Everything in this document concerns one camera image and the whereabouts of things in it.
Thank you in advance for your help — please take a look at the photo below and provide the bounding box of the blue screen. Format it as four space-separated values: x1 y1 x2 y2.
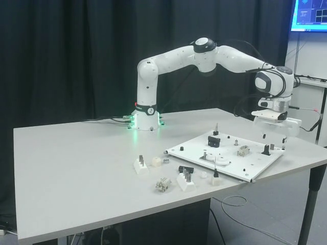
290 0 327 33

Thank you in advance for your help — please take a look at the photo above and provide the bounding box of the white cabinet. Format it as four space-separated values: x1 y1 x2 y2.
285 30 327 148

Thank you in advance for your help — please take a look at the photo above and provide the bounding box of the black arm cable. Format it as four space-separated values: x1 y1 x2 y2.
214 38 294 118

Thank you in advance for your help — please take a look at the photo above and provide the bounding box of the metal D-SUB plug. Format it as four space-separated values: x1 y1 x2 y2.
154 178 169 192

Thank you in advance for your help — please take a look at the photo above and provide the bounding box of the flat white mounting plate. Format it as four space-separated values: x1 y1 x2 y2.
251 110 279 121

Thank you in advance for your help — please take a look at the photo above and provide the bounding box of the dark table leg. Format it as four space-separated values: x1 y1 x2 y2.
301 163 327 245

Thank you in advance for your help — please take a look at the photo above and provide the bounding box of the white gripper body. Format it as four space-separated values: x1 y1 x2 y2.
253 117 300 138

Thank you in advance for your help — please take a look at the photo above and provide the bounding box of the white task board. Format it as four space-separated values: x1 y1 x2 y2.
163 129 286 183

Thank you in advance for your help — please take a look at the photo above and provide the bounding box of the black base cable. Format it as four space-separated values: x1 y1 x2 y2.
84 116 133 125

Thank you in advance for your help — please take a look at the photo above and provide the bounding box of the black box under table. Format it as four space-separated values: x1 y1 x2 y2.
67 198 212 245

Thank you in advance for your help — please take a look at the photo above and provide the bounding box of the white square peg holder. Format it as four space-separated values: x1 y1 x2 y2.
133 157 150 176

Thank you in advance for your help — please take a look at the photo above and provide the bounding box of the black curtain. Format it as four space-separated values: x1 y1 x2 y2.
0 0 292 230

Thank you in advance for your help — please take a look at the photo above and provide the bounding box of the white round peg holder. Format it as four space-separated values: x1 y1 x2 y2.
176 176 197 192

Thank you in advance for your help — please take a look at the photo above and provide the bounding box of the thin black rod red tag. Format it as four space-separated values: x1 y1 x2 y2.
288 106 322 132

